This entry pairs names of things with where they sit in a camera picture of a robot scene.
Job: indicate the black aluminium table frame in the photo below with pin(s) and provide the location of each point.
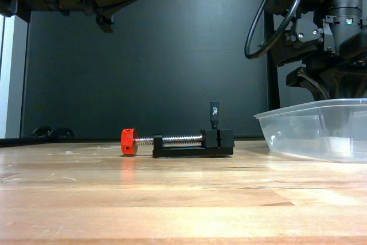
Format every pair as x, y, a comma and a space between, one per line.
57, 141

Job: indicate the clear plastic tub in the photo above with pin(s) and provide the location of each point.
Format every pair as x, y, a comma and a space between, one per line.
315, 130

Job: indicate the black upright wall post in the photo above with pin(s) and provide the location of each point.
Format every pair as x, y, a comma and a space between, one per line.
273, 90

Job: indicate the black vise with orange knob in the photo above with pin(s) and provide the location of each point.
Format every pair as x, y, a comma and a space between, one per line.
186, 150

